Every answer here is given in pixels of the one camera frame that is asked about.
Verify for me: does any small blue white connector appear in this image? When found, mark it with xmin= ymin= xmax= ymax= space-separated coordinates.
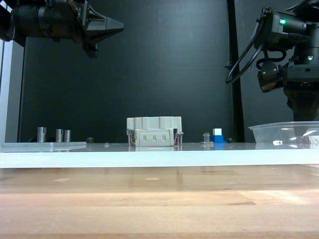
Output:
xmin=210 ymin=127 xmax=228 ymax=145

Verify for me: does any beige connector socket base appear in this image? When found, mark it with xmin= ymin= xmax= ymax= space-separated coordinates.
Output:
xmin=126 ymin=116 xmax=185 ymax=148

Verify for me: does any clear plastic tub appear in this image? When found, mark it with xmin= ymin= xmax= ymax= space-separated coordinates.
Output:
xmin=247 ymin=120 xmax=319 ymax=150

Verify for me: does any grey metal plate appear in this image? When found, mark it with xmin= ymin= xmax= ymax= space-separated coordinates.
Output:
xmin=1 ymin=140 xmax=87 ymax=153

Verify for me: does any white mounting board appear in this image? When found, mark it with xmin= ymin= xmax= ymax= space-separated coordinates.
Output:
xmin=0 ymin=141 xmax=319 ymax=169

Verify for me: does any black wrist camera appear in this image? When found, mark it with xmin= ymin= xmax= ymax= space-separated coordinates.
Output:
xmin=256 ymin=59 xmax=285 ymax=93

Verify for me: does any black metal frame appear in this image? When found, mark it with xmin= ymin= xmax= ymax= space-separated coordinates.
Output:
xmin=225 ymin=0 xmax=245 ymax=144

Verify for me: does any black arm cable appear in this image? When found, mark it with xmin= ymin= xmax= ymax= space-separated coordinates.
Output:
xmin=225 ymin=6 xmax=266 ymax=85

